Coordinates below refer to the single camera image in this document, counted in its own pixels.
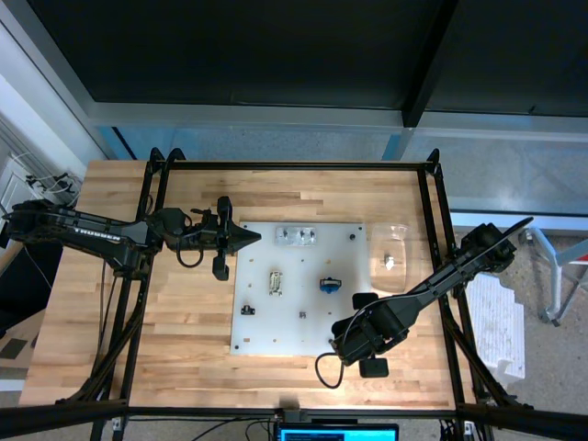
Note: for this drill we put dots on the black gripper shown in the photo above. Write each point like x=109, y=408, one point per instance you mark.
x=223, y=206
x=374, y=368

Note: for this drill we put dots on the white RJ45 connector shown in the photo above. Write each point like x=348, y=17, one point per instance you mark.
x=389, y=263

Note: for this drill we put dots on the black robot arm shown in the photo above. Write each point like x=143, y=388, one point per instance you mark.
x=96, y=232
x=436, y=285

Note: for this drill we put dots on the beige connector housing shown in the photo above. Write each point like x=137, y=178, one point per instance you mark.
x=274, y=282

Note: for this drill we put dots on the blue connector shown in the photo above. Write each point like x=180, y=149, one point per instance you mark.
x=330, y=287

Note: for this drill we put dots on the black clamp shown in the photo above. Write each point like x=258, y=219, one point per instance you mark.
x=248, y=310

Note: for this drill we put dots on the laptop screen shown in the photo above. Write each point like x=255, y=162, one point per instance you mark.
x=335, y=434

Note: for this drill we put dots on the clear plastic tub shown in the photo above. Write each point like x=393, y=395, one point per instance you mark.
x=390, y=281

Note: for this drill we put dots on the white task board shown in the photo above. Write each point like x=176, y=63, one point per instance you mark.
x=285, y=321

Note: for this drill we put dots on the grey metal stand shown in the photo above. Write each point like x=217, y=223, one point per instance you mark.
x=555, y=289

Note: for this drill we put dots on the black computer monitor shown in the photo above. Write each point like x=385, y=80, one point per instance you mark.
x=23, y=285

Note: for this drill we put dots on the cardboard box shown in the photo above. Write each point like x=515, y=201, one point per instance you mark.
x=27, y=328

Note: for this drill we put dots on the black aluminium frame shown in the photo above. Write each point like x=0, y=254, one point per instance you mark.
x=294, y=164

